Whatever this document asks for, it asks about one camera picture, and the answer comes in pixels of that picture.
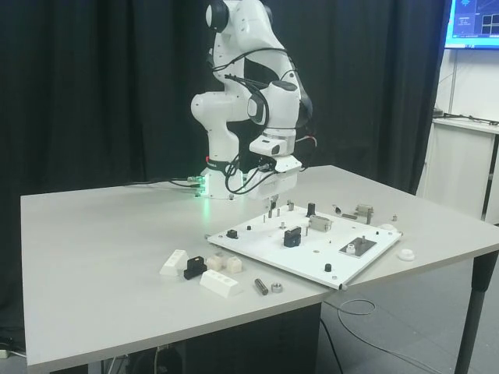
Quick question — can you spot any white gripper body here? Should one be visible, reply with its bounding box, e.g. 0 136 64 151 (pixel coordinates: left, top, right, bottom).
244 170 300 203

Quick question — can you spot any small white peg holder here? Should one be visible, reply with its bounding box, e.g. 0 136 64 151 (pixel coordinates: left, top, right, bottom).
354 203 376 224

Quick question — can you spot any white task board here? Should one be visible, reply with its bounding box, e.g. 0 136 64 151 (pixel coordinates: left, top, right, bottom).
205 202 404 291

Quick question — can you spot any white holder with holes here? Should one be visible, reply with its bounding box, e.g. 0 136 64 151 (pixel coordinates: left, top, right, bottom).
199 270 240 299

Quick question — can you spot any black D-SUB plug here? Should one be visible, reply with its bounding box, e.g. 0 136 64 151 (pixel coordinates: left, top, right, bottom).
182 255 208 280

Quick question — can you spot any white wedge holder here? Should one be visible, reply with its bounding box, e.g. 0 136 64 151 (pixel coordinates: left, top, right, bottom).
159 248 189 278

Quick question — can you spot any black cabinet under table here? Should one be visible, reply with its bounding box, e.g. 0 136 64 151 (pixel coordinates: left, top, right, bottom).
102 299 325 374

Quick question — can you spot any white cabinet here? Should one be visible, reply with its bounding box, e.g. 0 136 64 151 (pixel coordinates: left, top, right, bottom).
417 115 499 226

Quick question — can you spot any black curtain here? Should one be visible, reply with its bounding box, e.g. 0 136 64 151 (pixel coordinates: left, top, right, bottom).
0 0 456 354

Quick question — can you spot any dark table leg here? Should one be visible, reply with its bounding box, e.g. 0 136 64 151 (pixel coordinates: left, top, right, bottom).
453 249 491 374

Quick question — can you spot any blue screen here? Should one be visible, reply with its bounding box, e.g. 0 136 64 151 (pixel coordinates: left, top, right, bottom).
444 0 499 51

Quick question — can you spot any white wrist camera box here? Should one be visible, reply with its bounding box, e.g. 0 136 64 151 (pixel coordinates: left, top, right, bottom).
249 134 288 157

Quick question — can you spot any black base cable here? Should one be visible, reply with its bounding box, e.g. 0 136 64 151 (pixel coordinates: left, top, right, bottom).
127 177 204 189

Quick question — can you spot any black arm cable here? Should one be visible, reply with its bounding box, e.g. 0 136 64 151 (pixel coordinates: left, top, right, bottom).
212 46 299 118

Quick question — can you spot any grey cable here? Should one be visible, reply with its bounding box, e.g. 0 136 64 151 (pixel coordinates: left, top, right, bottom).
337 298 471 374

